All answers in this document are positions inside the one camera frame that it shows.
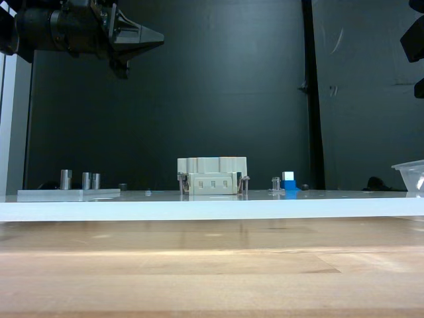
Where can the beige connector base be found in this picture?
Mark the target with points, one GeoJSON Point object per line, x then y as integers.
{"type": "Point", "coordinates": [212, 183]}

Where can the clear plastic tub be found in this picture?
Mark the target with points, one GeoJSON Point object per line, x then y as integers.
{"type": "Point", "coordinates": [412, 179]}

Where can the blue and white socket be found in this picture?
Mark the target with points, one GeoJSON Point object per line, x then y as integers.
{"type": "Point", "coordinates": [288, 187]}

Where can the black board screw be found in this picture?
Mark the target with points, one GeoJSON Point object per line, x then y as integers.
{"type": "Point", "coordinates": [123, 187]}
{"type": "Point", "coordinates": [304, 187]}

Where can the clear plastic plug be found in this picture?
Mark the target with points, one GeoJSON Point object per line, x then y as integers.
{"type": "Point", "coordinates": [276, 185]}

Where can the white board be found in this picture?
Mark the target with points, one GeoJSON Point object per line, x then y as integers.
{"type": "Point", "coordinates": [212, 208]}

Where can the silver mounting screw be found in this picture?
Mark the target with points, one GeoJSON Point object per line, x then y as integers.
{"type": "Point", "coordinates": [245, 183]}
{"type": "Point", "coordinates": [181, 182]}

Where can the black frame corner bracket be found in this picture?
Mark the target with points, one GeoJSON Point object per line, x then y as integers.
{"type": "Point", "coordinates": [49, 185]}
{"type": "Point", "coordinates": [377, 185]}

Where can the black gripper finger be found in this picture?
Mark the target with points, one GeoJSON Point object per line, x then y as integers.
{"type": "Point", "coordinates": [132, 36]}

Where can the tall slotted metal post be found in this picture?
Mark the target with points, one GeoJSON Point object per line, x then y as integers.
{"type": "Point", "coordinates": [67, 180]}

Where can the short metal post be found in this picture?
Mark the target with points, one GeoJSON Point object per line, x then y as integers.
{"type": "Point", "coordinates": [96, 182]}
{"type": "Point", "coordinates": [86, 181]}

